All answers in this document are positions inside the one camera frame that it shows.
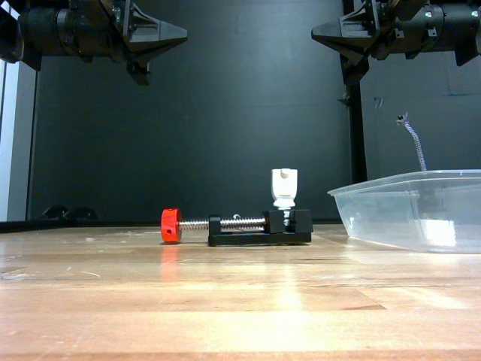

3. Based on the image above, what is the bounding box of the black vertical post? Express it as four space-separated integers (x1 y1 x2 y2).
337 52 371 184

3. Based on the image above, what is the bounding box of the white power receptacle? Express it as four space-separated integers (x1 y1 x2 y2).
270 168 300 211

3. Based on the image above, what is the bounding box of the grey metal window frame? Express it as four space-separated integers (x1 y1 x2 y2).
0 59 38 223

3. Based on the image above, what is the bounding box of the black plug with braided cable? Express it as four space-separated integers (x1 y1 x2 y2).
395 111 429 174

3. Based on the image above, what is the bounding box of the black aluminium frame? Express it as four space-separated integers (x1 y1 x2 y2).
0 205 352 235

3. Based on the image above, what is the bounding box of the clear plastic tub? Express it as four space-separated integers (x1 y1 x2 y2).
325 168 481 256

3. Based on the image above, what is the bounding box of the black vise with red knob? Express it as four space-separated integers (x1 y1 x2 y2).
160 207 313 248

